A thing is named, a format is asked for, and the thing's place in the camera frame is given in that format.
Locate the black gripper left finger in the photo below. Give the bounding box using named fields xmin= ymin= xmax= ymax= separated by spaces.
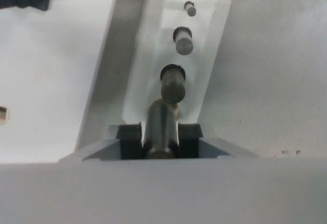
xmin=58 ymin=123 xmax=143 ymax=163

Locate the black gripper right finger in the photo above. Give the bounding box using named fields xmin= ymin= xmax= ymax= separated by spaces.
xmin=177 ymin=122 xmax=235 ymax=160

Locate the extra large metal round peg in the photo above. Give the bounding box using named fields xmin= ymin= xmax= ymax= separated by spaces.
xmin=142 ymin=98 xmax=181 ymax=160

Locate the white round peg holder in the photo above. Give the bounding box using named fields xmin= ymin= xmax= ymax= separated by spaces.
xmin=122 ymin=0 xmax=232 ymax=133

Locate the medium metal round peg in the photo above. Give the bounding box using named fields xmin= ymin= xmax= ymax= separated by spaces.
xmin=172 ymin=26 xmax=194 ymax=56

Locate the small metal round peg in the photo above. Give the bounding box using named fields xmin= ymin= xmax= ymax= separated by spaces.
xmin=183 ymin=1 xmax=198 ymax=17

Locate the white task board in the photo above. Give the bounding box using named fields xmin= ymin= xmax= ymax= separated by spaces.
xmin=0 ymin=0 xmax=153 ymax=164

